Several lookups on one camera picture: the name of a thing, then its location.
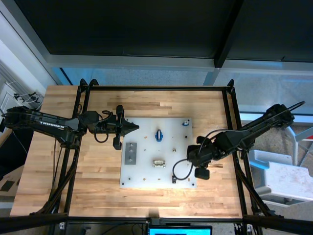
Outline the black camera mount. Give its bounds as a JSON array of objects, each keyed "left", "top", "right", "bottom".
[{"left": 148, "top": 215, "right": 162, "bottom": 226}]

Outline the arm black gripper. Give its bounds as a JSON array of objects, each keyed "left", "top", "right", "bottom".
[
  {"left": 187, "top": 136, "right": 221, "bottom": 181},
  {"left": 94, "top": 105, "right": 139, "bottom": 150}
]

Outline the black plug cable bundle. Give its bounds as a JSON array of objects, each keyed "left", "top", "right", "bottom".
[{"left": 13, "top": 92, "right": 42, "bottom": 104}]

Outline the black looped gripper cable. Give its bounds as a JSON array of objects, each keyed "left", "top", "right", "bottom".
[
  {"left": 94, "top": 131, "right": 110, "bottom": 144},
  {"left": 172, "top": 158, "right": 194, "bottom": 181}
]

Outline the black metal frame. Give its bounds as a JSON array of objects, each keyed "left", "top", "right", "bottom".
[{"left": 0, "top": 78, "right": 313, "bottom": 235}]

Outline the white taskboard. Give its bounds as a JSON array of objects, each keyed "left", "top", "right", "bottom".
[{"left": 119, "top": 117, "right": 198, "bottom": 189}]

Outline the beige connector housing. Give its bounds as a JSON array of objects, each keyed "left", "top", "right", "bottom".
[{"left": 152, "top": 159, "right": 167, "bottom": 169}]

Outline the blue-lit monitor screen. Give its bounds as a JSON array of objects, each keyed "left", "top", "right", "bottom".
[{"left": 146, "top": 225, "right": 213, "bottom": 235}]

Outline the grey metal plate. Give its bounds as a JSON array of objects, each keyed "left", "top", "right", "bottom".
[{"left": 124, "top": 141, "right": 137, "bottom": 165}]

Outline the black arched arm cable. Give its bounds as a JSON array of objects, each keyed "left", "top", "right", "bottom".
[{"left": 286, "top": 100, "right": 306, "bottom": 110}]

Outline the black vertical post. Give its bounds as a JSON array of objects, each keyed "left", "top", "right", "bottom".
[{"left": 214, "top": 0, "right": 245, "bottom": 69}]

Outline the cardboard box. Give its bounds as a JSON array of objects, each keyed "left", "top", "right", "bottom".
[{"left": 0, "top": 165, "right": 25, "bottom": 196}]

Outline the white metal chair frame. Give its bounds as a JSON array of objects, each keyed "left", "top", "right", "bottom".
[{"left": 283, "top": 119, "right": 313, "bottom": 167}]

